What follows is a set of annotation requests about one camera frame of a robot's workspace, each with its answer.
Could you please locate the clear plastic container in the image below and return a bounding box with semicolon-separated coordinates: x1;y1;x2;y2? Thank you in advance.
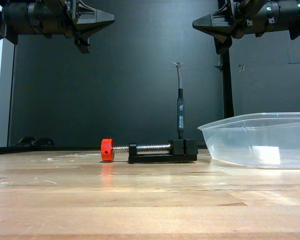
197;111;300;171

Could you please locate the black vise with orange knob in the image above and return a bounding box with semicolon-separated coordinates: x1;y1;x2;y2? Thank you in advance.
100;138;199;165

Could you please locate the USB-C connector with braided cable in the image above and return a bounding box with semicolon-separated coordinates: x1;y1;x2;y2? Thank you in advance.
172;60;186;115

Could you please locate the black frame post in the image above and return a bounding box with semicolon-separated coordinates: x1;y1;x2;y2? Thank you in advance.
214;37;235;120
6;34;16;148

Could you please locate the black frame base rail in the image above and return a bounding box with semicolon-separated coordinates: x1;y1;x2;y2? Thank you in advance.
0;143;209;156

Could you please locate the black rounded foot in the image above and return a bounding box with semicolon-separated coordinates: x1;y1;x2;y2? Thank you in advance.
17;136;36;146
32;136;55;147

